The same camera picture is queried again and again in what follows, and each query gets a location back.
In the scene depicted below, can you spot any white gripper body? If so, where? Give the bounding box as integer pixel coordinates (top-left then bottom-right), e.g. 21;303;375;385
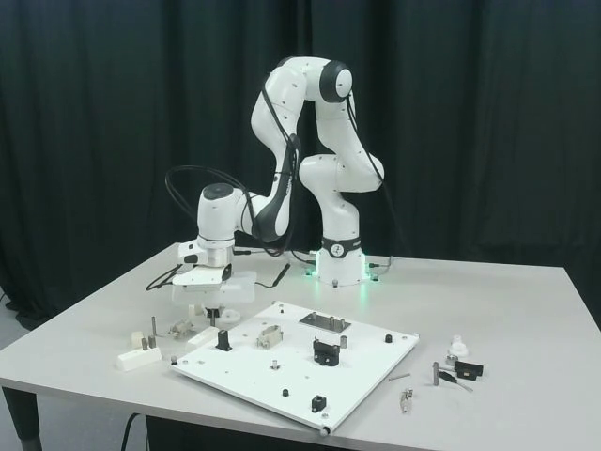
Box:
170;272;258;306

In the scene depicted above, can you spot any long white peg holder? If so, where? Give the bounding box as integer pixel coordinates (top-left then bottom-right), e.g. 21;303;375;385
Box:
184;325;220;351

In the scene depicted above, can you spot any wide white peg holder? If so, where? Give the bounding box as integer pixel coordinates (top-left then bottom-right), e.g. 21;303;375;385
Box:
115;345;163;374

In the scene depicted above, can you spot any metal D-SUB plug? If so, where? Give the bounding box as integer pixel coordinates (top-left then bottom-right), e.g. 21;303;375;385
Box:
167;319;196;339

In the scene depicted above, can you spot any white task board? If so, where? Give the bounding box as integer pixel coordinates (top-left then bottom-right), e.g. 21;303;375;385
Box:
168;300;421;436

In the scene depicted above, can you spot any black curtain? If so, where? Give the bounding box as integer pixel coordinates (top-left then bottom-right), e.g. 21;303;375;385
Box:
0;0;601;325

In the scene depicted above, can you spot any black table leg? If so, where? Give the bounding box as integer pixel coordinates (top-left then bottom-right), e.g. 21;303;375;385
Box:
1;385;39;451

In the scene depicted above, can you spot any white small gear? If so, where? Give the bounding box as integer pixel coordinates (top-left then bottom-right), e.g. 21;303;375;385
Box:
447;334;470;361

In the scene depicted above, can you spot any black plug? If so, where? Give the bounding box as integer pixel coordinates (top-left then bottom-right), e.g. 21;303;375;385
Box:
452;361;485;380

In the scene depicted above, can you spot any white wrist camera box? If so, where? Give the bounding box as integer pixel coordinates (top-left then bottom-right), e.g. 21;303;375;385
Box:
176;241;208;265

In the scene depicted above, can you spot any black cable loop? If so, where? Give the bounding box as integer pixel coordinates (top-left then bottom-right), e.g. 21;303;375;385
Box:
146;164;253;290

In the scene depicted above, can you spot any black cable under table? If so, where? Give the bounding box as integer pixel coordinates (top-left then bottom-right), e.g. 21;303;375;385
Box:
122;412;147;451

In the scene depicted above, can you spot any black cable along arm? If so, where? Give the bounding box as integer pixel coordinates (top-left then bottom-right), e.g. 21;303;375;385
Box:
261;87;302;257

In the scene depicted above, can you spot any black handled thin tool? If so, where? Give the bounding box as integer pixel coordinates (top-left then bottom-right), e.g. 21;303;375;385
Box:
439;369;474;394

